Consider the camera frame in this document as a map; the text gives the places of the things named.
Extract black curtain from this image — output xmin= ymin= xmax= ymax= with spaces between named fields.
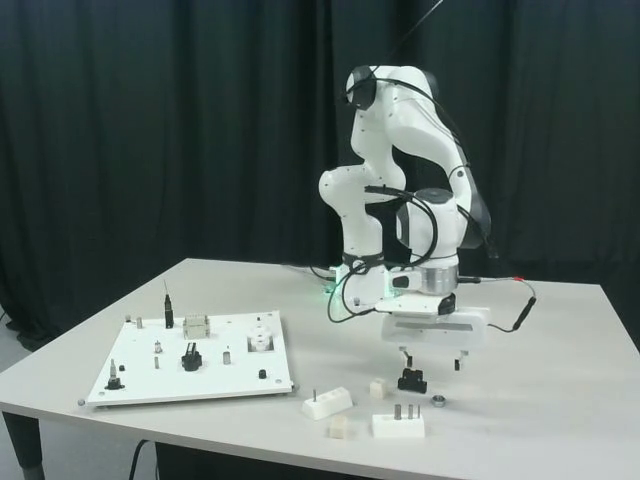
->
xmin=0 ymin=0 xmax=640 ymax=351

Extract white slanted peg holder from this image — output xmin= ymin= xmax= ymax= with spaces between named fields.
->
xmin=301 ymin=386 xmax=354 ymax=420

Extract metal plug on black base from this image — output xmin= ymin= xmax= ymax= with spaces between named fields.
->
xmin=104 ymin=357 xmax=125 ymax=392

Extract black D-SUB plug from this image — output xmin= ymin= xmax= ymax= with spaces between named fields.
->
xmin=397 ymin=367 xmax=430 ymax=393

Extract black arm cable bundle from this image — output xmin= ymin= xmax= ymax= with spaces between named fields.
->
xmin=342 ymin=69 xmax=501 ymax=261

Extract black cable under table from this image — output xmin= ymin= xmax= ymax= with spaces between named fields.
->
xmin=130 ymin=438 xmax=154 ymax=480

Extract thin black rod on wire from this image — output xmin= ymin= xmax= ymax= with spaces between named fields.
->
xmin=458 ymin=272 xmax=541 ymax=333

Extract white task board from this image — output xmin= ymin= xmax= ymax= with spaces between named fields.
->
xmin=85 ymin=309 xmax=296 ymax=411

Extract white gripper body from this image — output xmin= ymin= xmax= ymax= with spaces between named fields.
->
xmin=380 ymin=305 xmax=493 ymax=352

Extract black overhead cable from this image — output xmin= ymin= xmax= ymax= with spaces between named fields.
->
xmin=375 ymin=0 xmax=448 ymax=67

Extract thin black probe plug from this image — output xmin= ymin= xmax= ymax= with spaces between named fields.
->
xmin=162 ymin=280 xmax=177 ymax=330

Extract beige rectangular connector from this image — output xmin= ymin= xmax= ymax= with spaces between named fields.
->
xmin=182 ymin=314 xmax=211 ymax=342

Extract black pronged plug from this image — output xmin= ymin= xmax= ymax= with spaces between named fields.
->
xmin=179 ymin=341 xmax=203 ymax=373

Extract black table leg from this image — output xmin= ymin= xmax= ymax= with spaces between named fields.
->
xmin=1 ymin=411 xmax=42 ymax=480

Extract white rectangular peg holder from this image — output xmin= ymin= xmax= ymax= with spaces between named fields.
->
xmin=371 ymin=411 xmax=427 ymax=441

